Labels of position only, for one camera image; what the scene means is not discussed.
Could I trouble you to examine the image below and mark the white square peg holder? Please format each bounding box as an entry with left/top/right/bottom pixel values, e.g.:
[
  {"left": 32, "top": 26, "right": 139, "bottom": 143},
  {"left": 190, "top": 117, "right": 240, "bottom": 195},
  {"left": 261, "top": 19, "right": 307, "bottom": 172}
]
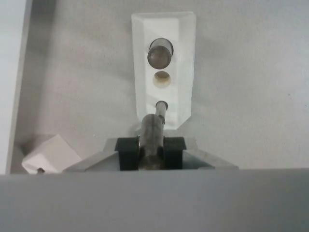
[{"left": 21, "top": 133, "right": 84, "bottom": 174}]

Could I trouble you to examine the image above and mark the white task board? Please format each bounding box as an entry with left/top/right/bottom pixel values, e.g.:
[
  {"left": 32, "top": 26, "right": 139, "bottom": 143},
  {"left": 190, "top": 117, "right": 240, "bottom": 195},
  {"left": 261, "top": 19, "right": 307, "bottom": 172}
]
[{"left": 0, "top": 0, "right": 33, "bottom": 174}]

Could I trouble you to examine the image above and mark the thick metal round peg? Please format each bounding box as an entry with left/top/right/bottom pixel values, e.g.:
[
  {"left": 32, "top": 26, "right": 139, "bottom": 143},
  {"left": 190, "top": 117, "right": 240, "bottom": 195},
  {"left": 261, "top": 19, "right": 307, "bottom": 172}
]
[{"left": 146, "top": 37, "right": 175, "bottom": 70}]

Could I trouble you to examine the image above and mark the white round peg holder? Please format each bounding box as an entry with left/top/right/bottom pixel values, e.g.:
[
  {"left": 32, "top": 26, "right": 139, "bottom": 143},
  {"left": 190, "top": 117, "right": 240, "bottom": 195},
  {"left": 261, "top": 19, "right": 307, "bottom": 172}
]
[{"left": 131, "top": 11, "right": 197, "bottom": 131}]

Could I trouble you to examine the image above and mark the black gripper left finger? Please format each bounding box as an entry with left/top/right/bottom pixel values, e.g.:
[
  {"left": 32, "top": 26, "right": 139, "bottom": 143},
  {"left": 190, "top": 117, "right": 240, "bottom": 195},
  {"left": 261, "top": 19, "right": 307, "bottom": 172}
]
[{"left": 62, "top": 136, "right": 141, "bottom": 173}]

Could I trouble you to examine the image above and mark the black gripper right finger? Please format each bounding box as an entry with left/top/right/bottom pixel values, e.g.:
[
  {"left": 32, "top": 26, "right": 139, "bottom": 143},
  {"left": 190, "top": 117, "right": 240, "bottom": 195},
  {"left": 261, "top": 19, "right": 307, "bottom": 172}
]
[{"left": 162, "top": 136, "right": 240, "bottom": 170}]

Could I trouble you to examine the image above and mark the thin metal round peg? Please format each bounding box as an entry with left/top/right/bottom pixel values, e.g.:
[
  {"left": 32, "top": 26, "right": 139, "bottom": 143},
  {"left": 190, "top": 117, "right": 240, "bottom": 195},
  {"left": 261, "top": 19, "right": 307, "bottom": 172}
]
[{"left": 155, "top": 100, "right": 169, "bottom": 125}]

